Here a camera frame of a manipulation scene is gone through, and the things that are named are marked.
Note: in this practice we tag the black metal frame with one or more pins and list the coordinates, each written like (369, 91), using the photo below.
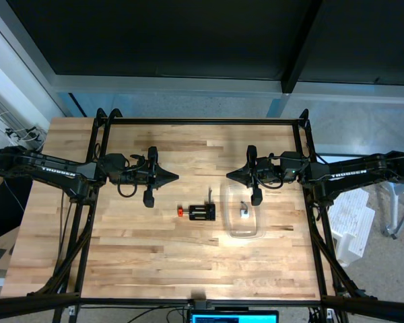
(202, 121)

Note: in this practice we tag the black table-level camera box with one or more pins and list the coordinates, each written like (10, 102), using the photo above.
(200, 303)

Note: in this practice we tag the silver metal chair frame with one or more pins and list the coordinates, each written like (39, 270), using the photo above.
(394, 208)

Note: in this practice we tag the clear plastic tub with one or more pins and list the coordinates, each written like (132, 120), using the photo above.
(235, 228)

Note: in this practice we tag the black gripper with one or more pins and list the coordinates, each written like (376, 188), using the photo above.
(264, 173)
(144, 175)

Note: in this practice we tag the brown cardboard box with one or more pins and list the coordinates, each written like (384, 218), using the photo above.
(1, 240)

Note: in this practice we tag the small white block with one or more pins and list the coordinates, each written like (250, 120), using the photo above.
(244, 213)

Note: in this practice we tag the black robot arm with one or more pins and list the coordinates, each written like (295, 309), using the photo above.
(350, 175)
(60, 171)

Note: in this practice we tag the laptop screen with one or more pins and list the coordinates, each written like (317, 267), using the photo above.
(232, 318)

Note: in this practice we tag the black vise with orange knob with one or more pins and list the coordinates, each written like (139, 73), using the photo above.
(202, 212)

